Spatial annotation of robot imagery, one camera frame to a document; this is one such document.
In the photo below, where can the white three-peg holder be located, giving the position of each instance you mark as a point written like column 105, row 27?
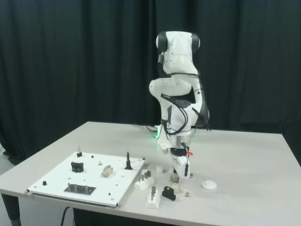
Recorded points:
column 142, row 186

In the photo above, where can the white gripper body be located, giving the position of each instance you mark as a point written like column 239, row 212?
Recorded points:
column 181, row 164

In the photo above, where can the large metal peg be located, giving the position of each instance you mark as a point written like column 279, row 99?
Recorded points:
column 153, row 191

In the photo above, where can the white large gear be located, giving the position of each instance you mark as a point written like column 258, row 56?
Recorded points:
column 208, row 184

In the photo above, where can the grey beige waterproof plug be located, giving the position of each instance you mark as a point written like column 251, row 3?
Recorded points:
column 175, row 180

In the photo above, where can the tall black upright plug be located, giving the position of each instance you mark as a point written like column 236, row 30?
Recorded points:
column 128, row 162

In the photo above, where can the black curtain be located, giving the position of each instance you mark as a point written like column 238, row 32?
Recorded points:
column 70, row 58

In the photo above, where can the black D-SUB plug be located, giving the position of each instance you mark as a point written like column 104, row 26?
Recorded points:
column 168, row 191

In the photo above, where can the white long peg holder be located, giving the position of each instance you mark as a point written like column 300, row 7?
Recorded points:
column 152, row 204

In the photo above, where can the dark table leg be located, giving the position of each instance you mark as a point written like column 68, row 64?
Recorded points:
column 10, row 209

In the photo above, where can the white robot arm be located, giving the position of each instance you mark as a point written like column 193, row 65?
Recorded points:
column 178, row 56

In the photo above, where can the white task board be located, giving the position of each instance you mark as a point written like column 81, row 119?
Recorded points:
column 56, row 179

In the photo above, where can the thin black rod red tag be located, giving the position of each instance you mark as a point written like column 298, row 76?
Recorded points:
column 187, row 169

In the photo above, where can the small beige cube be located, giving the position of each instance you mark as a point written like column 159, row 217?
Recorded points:
column 159, row 169

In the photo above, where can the beige block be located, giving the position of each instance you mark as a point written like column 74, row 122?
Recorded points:
column 176, row 188

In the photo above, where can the thin metal round peg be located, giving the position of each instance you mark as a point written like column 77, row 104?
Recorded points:
column 142, row 178

